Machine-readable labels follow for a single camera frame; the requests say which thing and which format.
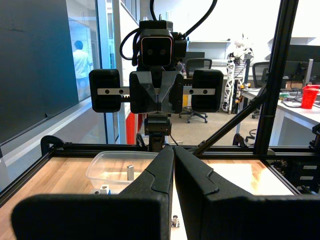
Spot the red plastic bin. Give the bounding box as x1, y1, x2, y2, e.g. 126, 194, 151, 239
300, 84, 320, 110

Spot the clear plastic tub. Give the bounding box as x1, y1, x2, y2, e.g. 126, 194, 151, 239
85, 150, 161, 195

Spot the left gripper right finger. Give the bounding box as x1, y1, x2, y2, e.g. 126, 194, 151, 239
174, 146, 320, 240

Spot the black office chair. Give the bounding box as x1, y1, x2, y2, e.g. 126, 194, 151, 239
250, 61, 271, 120
178, 57, 213, 124

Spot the black right gripper cable loop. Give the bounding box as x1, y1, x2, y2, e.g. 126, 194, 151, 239
119, 27, 141, 66

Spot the small silver bar clamp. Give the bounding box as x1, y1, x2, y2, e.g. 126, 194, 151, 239
170, 214, 181, 228

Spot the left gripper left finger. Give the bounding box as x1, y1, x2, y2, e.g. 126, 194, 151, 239
10, 144, 175, 240

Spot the black computer monitor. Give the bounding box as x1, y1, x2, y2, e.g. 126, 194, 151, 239
281, 44, 320, 89
186, 51, 206, 61

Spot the white desk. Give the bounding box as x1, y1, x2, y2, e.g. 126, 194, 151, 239
236, 89, 320, 147

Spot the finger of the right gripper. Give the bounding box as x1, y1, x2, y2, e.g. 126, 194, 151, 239
158, 71, 185, 115
129, 70, 160, 115

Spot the red panel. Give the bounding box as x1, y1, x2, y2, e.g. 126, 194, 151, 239
125, 112, 139, 145

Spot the black control box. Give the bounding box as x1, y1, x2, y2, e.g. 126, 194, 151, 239
271, 159, 320, 196

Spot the person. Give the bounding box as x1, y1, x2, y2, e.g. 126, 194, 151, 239
72, 40, 94, 95

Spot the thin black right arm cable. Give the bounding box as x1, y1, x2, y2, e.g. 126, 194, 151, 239
149, 0, 159, 22

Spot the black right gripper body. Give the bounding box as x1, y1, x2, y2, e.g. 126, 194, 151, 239
89, 66, 224, 113

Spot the blue socket bracket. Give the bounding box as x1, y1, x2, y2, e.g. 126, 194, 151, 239
90, 188, 113, 196

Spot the long black right arm cable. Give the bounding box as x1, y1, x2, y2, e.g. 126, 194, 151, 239
183, 0, 219, 38

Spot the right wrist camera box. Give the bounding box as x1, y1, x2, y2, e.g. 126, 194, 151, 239
138, 29, 175, 67

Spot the white lattice figure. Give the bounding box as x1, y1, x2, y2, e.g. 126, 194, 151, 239
221, 33, 255, 114

